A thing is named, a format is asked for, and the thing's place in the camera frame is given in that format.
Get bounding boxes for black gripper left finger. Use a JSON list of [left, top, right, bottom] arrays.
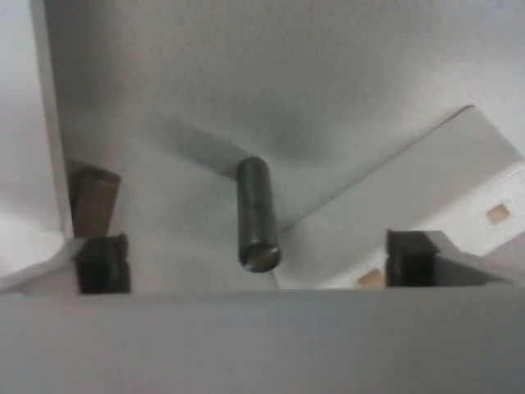
[[0, 231, 132, 296]]

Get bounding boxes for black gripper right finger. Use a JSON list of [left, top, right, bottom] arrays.
[[385, 228, 514, 289]]

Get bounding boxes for long white peg holder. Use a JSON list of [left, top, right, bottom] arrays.
[[272, 104, 525, 291]]

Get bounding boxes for metal round peg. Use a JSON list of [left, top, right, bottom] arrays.
[[236, 156, 284, 274]]

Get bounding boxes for white task board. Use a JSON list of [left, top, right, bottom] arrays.
[[0, 0, 77, 284]]

